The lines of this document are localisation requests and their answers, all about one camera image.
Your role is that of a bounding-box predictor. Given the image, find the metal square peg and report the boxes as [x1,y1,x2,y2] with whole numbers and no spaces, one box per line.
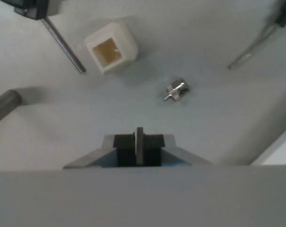
[135,127,145,166]

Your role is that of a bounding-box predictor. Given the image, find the metal BNC plug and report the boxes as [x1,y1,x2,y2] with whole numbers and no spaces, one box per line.
[163,75,192,103]

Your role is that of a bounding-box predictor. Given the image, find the thin black rod on wire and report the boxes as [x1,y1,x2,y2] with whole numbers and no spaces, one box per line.
[0,88,23,130]

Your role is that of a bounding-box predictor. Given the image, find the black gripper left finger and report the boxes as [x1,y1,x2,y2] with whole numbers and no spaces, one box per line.
[63,133,137,169]

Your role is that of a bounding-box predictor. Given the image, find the small white square-hole holder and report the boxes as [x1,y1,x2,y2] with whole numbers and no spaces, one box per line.
[83,19,139,76]

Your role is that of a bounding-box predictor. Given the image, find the thin metal rod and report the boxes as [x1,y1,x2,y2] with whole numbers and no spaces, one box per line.
[40,17,87,74]
[227,22,279,71]

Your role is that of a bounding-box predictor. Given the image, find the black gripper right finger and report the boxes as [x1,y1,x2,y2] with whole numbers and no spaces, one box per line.
[142,133,216,166]

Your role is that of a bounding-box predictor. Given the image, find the white task board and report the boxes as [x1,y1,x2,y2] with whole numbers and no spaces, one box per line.
[248,126,286,166]

